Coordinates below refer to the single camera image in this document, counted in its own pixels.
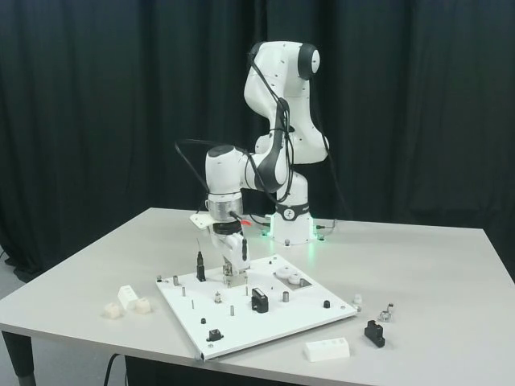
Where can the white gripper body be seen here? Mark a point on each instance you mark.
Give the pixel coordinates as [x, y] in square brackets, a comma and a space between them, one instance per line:
[231, 251]

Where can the beige waterproof plug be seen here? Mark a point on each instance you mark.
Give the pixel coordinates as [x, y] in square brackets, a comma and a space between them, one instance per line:
[234, 280]

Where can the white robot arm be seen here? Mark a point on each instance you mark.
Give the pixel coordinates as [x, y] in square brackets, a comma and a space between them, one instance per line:
[257, 84]

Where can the flat white mounting plate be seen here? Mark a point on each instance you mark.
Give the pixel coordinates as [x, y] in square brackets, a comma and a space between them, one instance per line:
[201, 220]

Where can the metal BNC plug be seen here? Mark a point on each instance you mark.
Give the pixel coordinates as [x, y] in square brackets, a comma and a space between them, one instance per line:
[217, 297]

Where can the white medium gear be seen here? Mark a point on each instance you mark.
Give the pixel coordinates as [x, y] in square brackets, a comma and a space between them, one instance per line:
[295, 278]

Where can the metal large round peg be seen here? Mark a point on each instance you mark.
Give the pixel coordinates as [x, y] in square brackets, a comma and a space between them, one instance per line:
[285, 298]

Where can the white task board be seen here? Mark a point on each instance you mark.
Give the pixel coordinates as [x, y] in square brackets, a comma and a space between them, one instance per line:
[241, 329]

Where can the white small cube holder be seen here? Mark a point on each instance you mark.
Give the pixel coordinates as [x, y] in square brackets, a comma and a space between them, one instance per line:
[141, 306]
[111, 312]

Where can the white tall holder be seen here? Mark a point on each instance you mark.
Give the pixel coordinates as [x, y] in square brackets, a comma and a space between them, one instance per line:
[128, 296]

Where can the white small gear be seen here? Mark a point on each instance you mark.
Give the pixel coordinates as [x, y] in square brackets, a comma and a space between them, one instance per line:
[357, 300]

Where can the white long peg holder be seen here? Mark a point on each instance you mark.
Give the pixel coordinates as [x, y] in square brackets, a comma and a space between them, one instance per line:
[328, 348]

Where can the grey Ethernet plug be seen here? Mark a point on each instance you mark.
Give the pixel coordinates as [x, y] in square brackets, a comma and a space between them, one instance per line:
[385, 316]

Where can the black curtain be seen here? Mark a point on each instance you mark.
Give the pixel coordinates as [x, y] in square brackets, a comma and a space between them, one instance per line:
[80, 100]

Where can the dark table leg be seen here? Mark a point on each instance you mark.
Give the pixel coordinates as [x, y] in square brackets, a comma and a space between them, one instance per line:
[18, 358]

